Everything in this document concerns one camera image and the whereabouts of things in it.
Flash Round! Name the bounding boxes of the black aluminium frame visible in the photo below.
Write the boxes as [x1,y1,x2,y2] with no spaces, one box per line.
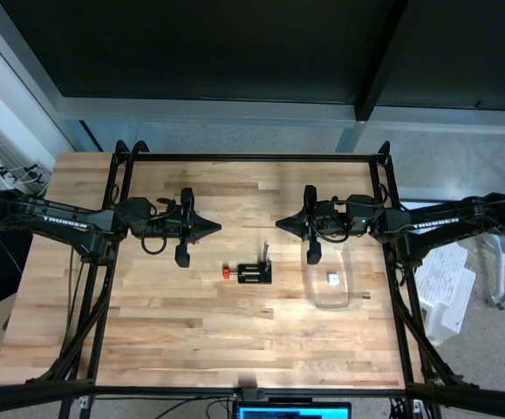
[0,139,505,419]

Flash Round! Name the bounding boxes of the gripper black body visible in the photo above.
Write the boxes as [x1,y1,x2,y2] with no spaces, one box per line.
[154,187,196,269]
[303,184,345,266]

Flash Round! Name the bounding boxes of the tangled cable bundle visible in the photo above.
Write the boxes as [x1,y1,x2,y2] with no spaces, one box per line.
[0,161,47,185]

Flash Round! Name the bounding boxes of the gripper black cable loop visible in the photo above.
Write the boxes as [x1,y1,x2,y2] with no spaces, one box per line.
[140,226,168,256]
[309,196,351,242]

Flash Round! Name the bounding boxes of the clear plastic tub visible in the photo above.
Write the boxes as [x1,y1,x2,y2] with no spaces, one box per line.
[306,244,363,313]

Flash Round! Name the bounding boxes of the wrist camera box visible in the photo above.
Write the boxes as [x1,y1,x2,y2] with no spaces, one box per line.
[346,194,372,219]
[126,196,154,219]

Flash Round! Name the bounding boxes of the black table-edge camera box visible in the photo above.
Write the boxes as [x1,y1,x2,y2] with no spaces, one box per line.
[237,386,265,402]

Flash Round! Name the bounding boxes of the laptop with blue screen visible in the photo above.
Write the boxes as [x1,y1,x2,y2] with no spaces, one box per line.
[233,401,352,419]

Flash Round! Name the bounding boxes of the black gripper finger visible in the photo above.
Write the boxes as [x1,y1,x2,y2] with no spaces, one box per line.
[276,224,306,240]
[192,211,223,228]
[276,209,306,226]
[192,226,223,244]

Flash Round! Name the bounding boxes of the white step stool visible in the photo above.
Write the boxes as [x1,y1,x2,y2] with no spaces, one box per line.
[412,242,479,348]

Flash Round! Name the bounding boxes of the black vise with orange knob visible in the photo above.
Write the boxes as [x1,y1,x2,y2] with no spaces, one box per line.
[222,260,274,286]

